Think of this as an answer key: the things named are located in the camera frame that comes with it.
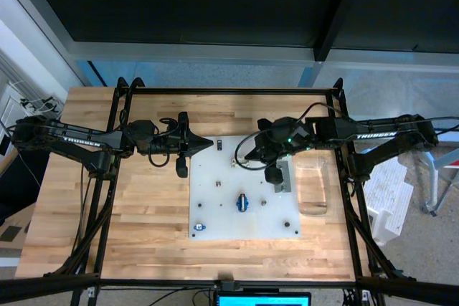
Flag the black cable loop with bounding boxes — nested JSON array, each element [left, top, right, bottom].
[[235, 133, 273, 171], [148, 148, 170, 168]]

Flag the white taskboard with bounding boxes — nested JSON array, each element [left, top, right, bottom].
[[189, 136, 305, 240]]

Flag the blue round clamp holder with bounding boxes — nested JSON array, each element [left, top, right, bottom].
[[235, 193, 251, 213]]

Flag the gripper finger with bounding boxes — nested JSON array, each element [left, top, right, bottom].
[[245, 135, 275, 158], [189, 142, 215, 158], [189, 129, 215, 144], [245, 150, 277, 168]]

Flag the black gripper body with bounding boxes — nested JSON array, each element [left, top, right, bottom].
[[146, 112, 191, 179], [257, 118, 316, 184]]

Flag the black computer case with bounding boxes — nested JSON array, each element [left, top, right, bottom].
[[0, 148, 49, 226]]

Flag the metal stand legs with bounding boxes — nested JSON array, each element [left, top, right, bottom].
[[404, 148, 459, 218]]

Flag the black aluminium frame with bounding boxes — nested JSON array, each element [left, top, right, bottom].
[[0, 76, 459, 306]]

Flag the grey metal block with holes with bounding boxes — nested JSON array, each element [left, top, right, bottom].
[[274, 161, 293, 193]]

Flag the thin black cable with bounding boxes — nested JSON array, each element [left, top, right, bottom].
[[158, 116, 179, 135], [296, 102, 351, 125]]

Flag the laptop screen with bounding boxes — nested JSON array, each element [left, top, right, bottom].
[[214, 291, 312, 306]]

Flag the cable bundle with plugs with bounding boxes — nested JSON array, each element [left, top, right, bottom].
[[19, 96, 60, 113]]

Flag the cardboard box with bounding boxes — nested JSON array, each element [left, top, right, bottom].
[[0, 202, 37, 249]]

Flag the clear plastic tub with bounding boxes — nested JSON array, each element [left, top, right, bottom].
[[294, 157, 330, 218]]

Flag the black table-level camera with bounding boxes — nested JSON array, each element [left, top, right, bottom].
[[219, 277, 240, 291]]

